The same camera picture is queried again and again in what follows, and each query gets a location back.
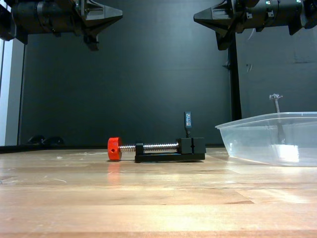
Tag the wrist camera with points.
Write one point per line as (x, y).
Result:
(223, 42)
(92, 42)

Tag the clear plastic container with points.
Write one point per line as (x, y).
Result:
(260, 143)

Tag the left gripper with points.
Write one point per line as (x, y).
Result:
(79, 15)

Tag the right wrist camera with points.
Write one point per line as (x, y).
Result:
(223, 42)

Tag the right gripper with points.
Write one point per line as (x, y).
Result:
(241, 17)

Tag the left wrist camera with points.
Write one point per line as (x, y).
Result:
(92, 42)

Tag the black clamp with red knob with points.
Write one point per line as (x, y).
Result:
(190, 148)

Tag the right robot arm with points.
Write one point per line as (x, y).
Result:
(280, 15)

